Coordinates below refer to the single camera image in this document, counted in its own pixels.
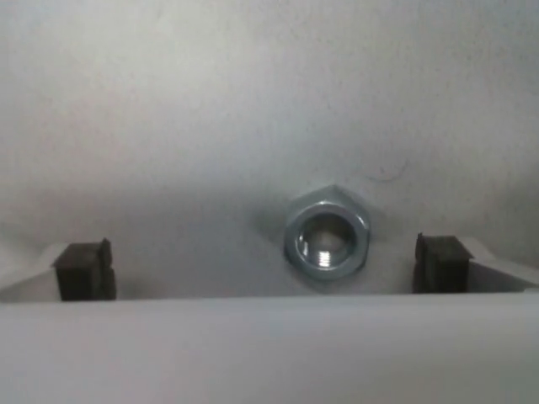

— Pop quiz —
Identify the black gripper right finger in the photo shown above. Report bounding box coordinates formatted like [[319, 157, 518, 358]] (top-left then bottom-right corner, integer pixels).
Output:
[[411, 231, 539, 295]]

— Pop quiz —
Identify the metal hex nut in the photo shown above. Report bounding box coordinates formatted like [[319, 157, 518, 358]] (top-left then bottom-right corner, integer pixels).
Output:
[[282, 183, 374, 291]]

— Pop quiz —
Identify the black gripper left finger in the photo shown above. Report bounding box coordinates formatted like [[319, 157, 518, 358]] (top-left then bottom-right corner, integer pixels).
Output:
[[0, 238, 118, 303]]

